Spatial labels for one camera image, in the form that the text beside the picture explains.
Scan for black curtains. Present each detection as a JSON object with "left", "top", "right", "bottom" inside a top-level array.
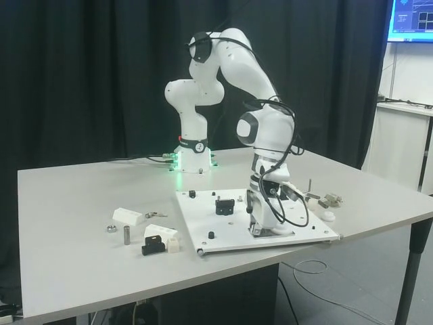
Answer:
[{"left": 0, "top": 0, "right": 395, "bottom": 307}]

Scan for black D-SUB plug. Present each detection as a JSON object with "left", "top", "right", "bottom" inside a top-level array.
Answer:
[{"left": 141, "top": 236, "right": 167, "bottom": 256}]

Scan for small white block holder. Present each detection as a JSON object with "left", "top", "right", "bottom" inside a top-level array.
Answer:
[{"left": 166, "top": 236, "right": 184, "bottom": 253}]

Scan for white cabinet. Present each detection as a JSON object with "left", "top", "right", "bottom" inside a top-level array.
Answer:
[{"left": 366, "top": 100, "right": 433, "bottom": 196}]

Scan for white power strip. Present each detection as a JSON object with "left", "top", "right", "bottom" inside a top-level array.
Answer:
[{"left": 0, "top": 303, "right": 22, "bottom": 323}]

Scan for dark table leg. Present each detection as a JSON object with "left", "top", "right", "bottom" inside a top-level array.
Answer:
[{"left": 394, "top": 216, "right": 431, "bottom": 325}]

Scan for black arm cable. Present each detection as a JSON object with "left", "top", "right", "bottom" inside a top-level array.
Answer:
[{"left": 184, "top": 31, "right": 311, "bottom": 227}]

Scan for white task board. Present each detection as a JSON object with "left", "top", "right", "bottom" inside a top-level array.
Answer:
[{"left": 175, "top": 185, "right": 341, "bottom": 258}]

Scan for grey metal plug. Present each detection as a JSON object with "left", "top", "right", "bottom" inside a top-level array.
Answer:
[{"left": 319, "top": 192, "right": 344, "bottom": 209}]

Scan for white holder with holes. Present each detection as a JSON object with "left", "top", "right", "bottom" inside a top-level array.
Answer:
[{"left": 143, "top": 223, "right": 179, "bottom": 240}]

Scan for long white peg holder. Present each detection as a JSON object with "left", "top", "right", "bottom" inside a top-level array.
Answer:
[{"left": 112, "top": 207, "right": 147, "bottom": 226}]

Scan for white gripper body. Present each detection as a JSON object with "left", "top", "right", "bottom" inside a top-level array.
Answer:
[{"left": 249, "top": 189, "right": 283, "bottom": 234}]

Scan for grey floor cable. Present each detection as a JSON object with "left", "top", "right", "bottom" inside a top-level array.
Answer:
[{"left": 292, "top": 259, "right": 410, "bottom": 325}]

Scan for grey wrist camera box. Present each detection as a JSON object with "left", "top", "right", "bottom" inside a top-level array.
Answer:
[{"left": 280, "top": 181, "right": 304, "bottom": 201}]

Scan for blue screen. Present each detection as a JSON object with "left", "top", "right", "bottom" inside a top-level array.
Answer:
[{"left": 386, "top": 0, "right": 433, "bottom": 44}]

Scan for black base cables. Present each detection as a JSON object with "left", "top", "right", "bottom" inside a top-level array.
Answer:
[{"left": 114, "top": 152, "right": 181, "bottom": 167}]

